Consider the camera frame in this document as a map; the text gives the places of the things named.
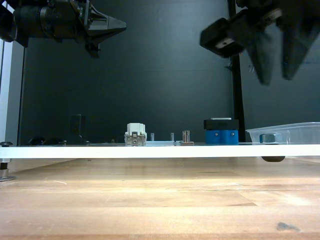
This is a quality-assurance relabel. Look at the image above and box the silver hex nut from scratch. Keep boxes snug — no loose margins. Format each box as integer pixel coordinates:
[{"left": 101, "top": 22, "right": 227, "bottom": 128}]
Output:
[{"left": 259, "top": 133, "right": 284, "bottom": 144}]

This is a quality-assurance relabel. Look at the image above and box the black connector box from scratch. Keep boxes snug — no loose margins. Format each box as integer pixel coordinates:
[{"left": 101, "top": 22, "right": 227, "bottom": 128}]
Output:
[{"left": 203, "top": 116, "right": 240, "bottom": 131}]

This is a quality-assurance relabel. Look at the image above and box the clear plastic tub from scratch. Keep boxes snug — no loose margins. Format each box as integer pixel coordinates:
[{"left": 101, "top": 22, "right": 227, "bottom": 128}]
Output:
[{"left": 244, "top": 121, "right": 320, "bottom": 145}]

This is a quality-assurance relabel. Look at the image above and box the grey connector housing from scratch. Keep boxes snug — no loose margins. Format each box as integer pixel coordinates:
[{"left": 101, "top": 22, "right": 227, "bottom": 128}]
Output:
[{"left": 123, "top": 122, "right": 148, "bottom": 147}]

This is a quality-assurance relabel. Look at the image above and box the metal slotted connector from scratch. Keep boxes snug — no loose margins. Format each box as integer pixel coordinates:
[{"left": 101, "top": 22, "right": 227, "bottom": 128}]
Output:
[{"left": 180, "top": 129, "right": 195, "bottom": 146}]

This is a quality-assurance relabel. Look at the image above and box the black dome knob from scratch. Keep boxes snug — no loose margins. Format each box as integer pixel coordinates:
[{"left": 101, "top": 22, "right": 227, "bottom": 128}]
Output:
[
  {"left": 27, "top": 136, "right": 46, "bottom": 146},
  {"left": 44, "top": 137, "right": 66, "bottom": 146}
]

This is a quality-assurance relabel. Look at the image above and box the clear plastic bar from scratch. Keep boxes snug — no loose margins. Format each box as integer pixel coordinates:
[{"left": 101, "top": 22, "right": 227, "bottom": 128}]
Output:
[{"left": 146, "top": 140, "right": 176, "bottom": 147}]

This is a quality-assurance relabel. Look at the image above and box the white board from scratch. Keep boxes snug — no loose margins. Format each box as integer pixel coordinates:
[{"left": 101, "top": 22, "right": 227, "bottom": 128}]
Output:
[{"left": 0, "top": 142, "right": 320, "bottom": 159}]

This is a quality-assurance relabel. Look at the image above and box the silver levelling foot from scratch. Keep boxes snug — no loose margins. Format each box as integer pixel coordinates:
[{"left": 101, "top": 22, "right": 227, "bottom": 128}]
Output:
[{"left": 0, "top": 157, "right": 16, "bottom": 182}]

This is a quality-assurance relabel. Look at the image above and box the black aluminium frame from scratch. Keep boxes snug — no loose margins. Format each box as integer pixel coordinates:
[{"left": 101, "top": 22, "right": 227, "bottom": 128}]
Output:
[{"left": 227, "top": 0, "right": 246, "bottom": 145}]

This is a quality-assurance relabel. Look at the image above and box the blue mount block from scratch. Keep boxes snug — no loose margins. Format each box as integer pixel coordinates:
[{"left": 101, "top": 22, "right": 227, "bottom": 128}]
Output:
[{"left": 204, "top": 129, "right": 240, "bottom": 146}]

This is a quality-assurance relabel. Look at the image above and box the black upright bracket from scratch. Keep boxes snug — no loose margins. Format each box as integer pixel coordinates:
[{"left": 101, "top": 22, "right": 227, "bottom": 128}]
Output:
[{"left": 65, "top": 114, "right": 88, "bottom": 145}]

